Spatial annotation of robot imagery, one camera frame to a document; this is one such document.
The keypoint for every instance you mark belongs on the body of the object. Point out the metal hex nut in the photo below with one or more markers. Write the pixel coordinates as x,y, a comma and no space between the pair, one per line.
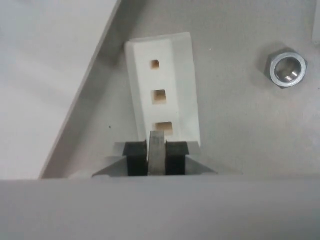
286,67

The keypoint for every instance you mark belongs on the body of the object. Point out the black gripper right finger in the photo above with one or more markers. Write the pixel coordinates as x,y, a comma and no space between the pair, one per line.
176,160

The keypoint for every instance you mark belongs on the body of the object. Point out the white holder with square holes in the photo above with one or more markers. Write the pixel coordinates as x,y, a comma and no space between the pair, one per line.
162,80

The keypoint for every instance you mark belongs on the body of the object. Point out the white task board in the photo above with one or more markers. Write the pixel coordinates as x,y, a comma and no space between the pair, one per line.
45,75

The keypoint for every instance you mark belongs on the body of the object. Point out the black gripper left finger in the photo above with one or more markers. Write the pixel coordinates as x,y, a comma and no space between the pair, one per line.
135,160

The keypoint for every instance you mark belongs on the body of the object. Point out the metal square peg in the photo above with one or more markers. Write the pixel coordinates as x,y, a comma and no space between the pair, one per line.
157,155

